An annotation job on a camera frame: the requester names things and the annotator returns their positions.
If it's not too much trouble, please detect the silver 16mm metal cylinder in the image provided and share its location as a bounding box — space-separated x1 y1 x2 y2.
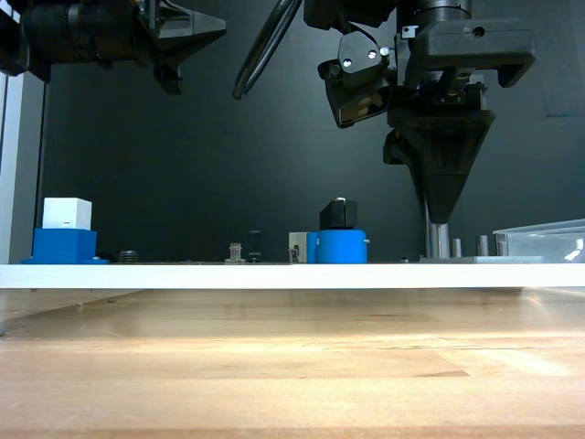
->
421 182 451 259

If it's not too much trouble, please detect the white taskboard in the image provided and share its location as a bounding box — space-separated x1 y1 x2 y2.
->
0 261 585 291

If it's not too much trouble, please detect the black clamp block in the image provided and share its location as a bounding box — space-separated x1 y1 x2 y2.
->
318 196 358 230

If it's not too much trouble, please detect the grey peg plate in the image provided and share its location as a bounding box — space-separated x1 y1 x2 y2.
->
419 255 545 265

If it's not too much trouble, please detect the clear plastic tub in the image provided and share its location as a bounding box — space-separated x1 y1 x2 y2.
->
492 218 585 265

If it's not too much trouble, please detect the blue round holder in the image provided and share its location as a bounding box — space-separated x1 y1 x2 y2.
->
306 228 370 265

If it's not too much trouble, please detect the white connector housing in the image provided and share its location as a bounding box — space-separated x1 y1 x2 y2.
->
288 231 316 264

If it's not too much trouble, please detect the white cube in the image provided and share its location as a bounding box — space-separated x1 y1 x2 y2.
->
42 197 94 230

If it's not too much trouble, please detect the blue square holder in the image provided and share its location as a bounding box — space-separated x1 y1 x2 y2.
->
20 228 111 265

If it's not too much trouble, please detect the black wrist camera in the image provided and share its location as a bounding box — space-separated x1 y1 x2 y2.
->
318 32 394 130

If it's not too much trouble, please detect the grey partition frame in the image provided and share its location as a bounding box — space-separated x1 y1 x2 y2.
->
0 70 47 265

